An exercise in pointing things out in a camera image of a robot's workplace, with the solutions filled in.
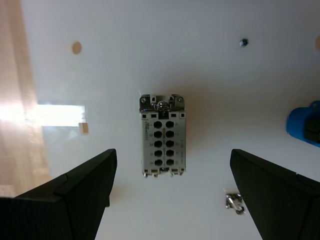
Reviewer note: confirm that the threaded steel stud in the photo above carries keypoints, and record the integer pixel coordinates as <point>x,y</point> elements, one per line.
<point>235,202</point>

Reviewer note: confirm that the beige many-pin connector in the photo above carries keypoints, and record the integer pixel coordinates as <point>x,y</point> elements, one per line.
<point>162,135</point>

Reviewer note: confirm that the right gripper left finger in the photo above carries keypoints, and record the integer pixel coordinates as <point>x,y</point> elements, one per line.
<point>75,200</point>

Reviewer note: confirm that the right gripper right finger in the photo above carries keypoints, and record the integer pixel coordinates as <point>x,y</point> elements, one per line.
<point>275,200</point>

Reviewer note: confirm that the blue socket block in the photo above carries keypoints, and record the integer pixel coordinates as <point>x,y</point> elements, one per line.
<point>303,123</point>

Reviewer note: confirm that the white task board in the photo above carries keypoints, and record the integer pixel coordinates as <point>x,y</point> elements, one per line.
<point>175,62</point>

